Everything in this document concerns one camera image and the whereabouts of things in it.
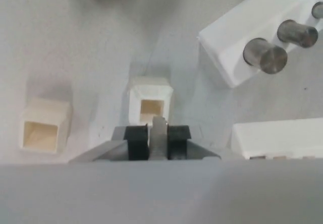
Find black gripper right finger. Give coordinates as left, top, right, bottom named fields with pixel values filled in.
left=166, top=124, right=223, bottom=162

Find white square peg holder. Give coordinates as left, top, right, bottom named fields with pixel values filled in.
left=231, top=118, right=323, bottom=160

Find medium metal round peg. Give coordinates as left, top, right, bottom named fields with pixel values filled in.
left=277, top=19, right=319, bottom=49

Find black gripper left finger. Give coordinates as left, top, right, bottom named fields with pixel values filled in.
left=68, top=124, right=149, bottom=162

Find small cream plug holder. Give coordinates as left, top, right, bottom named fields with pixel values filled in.
left=19, top=96, right=74, bottom=155
left=128, top=76, right=175, bottom=125

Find small metal round peg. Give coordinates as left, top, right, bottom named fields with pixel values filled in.
left=311, top=1, right=323, bottom=18

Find white round peg holder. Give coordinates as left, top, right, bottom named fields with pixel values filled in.
left=198, top=0, right=323, bottom=88

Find grey Ethernet plug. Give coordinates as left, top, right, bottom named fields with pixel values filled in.
left=150, top=117, right=169, bottom=160

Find large metal round peg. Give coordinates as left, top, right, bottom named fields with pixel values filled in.
left=243, top=37, right=288, bottom=75

